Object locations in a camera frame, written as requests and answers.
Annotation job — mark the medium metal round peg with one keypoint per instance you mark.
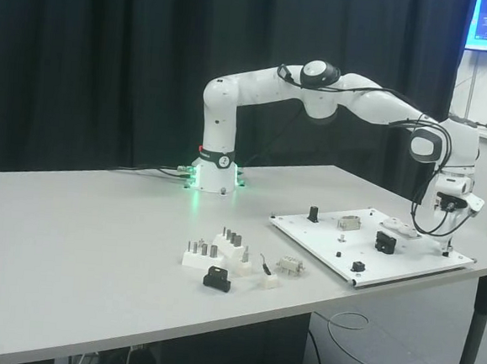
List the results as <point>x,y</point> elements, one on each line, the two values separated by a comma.
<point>204,250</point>

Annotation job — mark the small metal square peg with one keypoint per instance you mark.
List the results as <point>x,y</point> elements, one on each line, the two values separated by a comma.
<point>228,236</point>

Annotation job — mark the black curtain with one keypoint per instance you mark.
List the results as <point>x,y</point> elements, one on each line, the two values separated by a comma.
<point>110,53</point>

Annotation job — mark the small grey metal plug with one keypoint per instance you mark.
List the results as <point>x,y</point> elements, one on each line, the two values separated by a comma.
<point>245,254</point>

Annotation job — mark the small metal round peg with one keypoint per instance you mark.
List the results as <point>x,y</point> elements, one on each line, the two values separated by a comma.
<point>195,247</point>

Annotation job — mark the large metal square peg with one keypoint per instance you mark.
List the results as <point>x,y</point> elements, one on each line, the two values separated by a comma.
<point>239,241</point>

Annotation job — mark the medium metal square peg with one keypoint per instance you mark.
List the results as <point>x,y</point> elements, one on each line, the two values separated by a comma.
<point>234,238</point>

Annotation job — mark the flat white mounting plate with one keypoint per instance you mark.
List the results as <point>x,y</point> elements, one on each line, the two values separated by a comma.
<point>473,205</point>

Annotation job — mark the black plug with round base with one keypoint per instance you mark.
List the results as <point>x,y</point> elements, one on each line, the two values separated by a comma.
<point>385,243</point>

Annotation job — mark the white USB plug holder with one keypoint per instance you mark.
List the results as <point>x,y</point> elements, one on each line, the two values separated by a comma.
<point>270,282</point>

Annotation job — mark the black D-SUB plug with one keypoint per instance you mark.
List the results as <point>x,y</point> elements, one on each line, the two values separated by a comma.
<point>216,280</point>

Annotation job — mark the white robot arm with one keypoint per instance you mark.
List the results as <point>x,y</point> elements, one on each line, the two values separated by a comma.
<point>219,117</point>

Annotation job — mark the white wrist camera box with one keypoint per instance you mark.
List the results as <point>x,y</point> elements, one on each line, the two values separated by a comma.
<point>454,184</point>

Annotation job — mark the small white plug holder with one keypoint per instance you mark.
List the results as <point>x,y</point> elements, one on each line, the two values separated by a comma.
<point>244,269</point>

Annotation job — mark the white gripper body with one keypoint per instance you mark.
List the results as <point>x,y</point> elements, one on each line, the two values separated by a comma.
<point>440,223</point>

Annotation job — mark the thin metal round peg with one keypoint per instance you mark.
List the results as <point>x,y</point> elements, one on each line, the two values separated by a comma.
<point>189,246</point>

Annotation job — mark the white round peg holder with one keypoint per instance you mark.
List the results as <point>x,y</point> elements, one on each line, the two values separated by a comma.
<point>197,260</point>

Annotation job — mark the black upright plug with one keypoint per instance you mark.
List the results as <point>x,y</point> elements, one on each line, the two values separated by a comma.
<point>313,214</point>

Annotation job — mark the large metal round peg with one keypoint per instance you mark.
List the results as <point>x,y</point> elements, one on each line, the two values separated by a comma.
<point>214,251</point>

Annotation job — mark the white medium gear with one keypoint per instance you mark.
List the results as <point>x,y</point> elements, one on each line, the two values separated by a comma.
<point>409,232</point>

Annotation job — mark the black table leg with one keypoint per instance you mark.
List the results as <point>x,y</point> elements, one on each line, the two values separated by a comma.
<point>475,318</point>

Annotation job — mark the beige rectangular plug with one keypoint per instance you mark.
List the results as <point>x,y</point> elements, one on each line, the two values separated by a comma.
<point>291,265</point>

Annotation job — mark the white square peg holder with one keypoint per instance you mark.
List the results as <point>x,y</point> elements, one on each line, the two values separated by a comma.
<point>231,255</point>

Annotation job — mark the white large gear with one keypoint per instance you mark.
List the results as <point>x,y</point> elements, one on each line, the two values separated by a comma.
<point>392,223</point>

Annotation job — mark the white task board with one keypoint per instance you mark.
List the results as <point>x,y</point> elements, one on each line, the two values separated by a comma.
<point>306,237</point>

